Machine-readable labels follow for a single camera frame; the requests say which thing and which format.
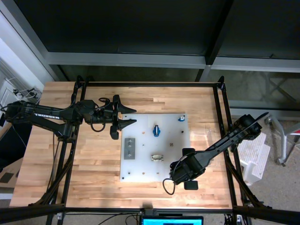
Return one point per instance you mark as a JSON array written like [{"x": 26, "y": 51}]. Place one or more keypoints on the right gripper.
[{"x": 191, "y": 185}]

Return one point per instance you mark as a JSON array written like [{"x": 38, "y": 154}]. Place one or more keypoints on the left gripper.
[{"x": 116, "y": 105}]

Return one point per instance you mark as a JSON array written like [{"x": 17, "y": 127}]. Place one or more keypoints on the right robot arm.
[{"x": 220, "y": 144}]

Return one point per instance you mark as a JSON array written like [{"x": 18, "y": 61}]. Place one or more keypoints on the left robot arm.
[{"x": 47, "y": 114}]

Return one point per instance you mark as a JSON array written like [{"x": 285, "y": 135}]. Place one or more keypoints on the large blue socket block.
[{"x": 156, "y": 131}]

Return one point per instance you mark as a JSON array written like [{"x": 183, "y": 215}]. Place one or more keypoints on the white task board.
[{"x": 145, "y": 150}]

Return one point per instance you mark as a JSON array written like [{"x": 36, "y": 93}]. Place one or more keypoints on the blue screen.
[{"x": 172, "y": 221}]

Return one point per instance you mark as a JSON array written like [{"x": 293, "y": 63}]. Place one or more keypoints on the beige many-pin connector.
[{"x": 157, "y": 158}]

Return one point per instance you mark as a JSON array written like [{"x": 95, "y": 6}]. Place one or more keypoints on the clear plastic container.
[{"x": 199, "y": 140}]

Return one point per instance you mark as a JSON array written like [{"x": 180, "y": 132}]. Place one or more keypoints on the small blue socket block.
[{"x": 181, "y": 118}]

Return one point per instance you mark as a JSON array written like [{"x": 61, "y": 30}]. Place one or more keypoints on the white ribbed block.
[{"x": 254, "y": 159}]

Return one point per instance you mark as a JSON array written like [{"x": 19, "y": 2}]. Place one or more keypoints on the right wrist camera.
[{"x": 178, "y": 173}]

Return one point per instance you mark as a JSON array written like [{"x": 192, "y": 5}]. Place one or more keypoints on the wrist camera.
[
  {"x": 102, "y": 116},
  {"x": 178, "y": 173}
]

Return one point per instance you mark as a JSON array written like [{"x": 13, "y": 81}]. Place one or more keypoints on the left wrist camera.
[{"x": 102, "y": 116}]

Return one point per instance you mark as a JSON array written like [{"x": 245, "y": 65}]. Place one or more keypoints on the grey metal base plate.
[{"x": 127, "y": 148}]

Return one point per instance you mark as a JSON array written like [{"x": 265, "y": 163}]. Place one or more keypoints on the black frame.
[{"x": 223, "y": 131}]

